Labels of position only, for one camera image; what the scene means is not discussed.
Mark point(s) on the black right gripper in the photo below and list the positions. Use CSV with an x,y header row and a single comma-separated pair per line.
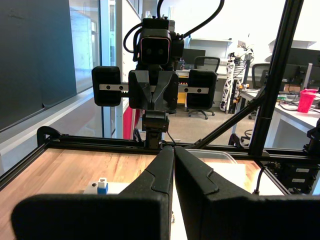
x,y
106,86

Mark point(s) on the black office chair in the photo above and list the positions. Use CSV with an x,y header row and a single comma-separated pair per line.
x,y
207,62
260,75

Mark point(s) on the clear plastic tub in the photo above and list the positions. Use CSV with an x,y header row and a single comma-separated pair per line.
x,y
222,156

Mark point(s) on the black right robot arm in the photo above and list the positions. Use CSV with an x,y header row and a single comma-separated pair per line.
x,y
155,125

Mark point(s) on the small brown cardboard box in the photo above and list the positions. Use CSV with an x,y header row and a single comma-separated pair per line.
x,y
292,88

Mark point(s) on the black computer monitor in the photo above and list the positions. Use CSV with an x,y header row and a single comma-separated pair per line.
x,y
300,62
195,55

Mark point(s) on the white office desk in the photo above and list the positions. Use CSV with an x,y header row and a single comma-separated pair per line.
x,y
295,120

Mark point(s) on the red plastic bucket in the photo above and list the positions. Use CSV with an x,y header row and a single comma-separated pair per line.
x,y
306,101

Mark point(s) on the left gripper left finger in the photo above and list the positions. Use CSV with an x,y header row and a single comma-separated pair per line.
x,y
100,217

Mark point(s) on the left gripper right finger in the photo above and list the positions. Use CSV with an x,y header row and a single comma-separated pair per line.
x,y
237,217

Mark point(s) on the black electronics box with labels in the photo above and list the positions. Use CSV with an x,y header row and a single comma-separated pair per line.
x,y
287,175

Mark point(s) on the red panel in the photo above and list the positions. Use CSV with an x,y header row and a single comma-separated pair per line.
x,y
128,122

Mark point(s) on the white lattice stand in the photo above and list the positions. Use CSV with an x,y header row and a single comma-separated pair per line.
x,y
228,82

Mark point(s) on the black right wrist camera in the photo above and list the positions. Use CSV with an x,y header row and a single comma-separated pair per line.
x,y
155,47

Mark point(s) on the black aluminium frame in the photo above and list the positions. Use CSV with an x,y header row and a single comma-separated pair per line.
x,y
275,75

